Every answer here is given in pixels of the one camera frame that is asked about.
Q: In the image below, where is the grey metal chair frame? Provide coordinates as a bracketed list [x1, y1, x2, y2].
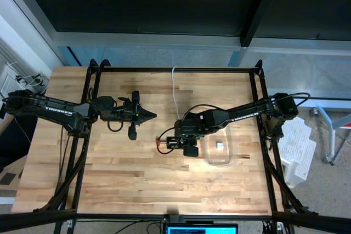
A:
[309, 106, 351, 167]

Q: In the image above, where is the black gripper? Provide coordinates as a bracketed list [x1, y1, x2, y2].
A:
[182, 136, 200, 158]
[115, 90, 157, 141]

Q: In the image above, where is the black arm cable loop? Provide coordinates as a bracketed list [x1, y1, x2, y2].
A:
[156, 127, 184, 155]
[106, 118, 123, 133]

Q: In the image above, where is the laptop screen with blue edge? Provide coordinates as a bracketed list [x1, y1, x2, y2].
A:
[163, 223, 239, 234]

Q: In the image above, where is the black table-level camera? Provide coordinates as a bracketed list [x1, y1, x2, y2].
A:
[164, 209, 184, 223]

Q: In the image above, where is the black and white cable bundle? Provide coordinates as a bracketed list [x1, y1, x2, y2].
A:
[5, 62, 48, 87]

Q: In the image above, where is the clear plastic container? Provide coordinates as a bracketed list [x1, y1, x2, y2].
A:
[202, 127, 239, 167]

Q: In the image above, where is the brown cardboard box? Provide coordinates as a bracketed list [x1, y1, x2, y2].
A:
[0, 154, 29, 191]

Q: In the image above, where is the black vise with orange knob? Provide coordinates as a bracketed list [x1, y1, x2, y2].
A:
[155, 136, 184, 150]

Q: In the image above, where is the white foam block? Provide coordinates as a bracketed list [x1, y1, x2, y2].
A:
[278, 116, 313, 190]

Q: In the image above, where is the white power cable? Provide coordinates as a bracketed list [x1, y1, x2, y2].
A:
[171, 65, 182, 122]

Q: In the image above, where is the black metal frame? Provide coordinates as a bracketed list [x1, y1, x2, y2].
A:
[0, 58, 351, 234]

